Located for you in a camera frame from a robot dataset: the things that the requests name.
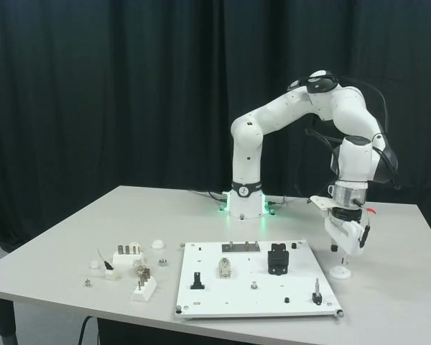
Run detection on white task board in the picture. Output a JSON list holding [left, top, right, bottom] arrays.
[[175, 239, 345, 319]]

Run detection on black cable under table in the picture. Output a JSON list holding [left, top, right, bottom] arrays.
[[79, 315, 96, 345]]

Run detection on black cable at arm foot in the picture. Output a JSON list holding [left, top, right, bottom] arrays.
[[189, 189, 231, 205]]

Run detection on long black arm cable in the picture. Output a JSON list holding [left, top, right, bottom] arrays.
[[287, 73, 402, 190]]

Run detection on flat white mounting plate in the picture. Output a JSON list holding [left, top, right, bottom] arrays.
[[308, 195, 340, 211]]

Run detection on black curtains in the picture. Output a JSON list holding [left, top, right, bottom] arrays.
[[0, 0, 431, 249]]

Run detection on black D-SUB plug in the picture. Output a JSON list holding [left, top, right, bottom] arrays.
[[267, 242, 290, 277]]

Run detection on black Ethernet plug with cable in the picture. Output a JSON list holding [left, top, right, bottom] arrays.
[[96, 247, 116, 273]]

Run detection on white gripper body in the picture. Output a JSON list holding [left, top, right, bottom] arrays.
[[324, 211, 366, 257]]

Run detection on black table leg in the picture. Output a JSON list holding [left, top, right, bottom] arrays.
[[0, 296, 17, 345]]

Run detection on white square peg holder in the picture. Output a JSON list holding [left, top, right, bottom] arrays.
[[129, 278, 157, 303]]

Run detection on short black arm cable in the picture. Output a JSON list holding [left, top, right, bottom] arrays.
[[304, 128, 343, 174]]

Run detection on cream waterproof plug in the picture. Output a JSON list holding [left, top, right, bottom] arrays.
[[218, 257, 233, 279]]

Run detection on silver wrist ring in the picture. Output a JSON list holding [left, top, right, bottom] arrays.
[[330, 182, 368, 209]]

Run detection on white round peg holder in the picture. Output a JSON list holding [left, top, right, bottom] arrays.
[[112, 251, 147, 268]]

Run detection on metal bolt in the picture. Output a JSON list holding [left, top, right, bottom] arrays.
[[311, 278, 323, 307]]

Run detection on thin black rod red tag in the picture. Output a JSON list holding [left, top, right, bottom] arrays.
[[358, 205, 378, 250]]

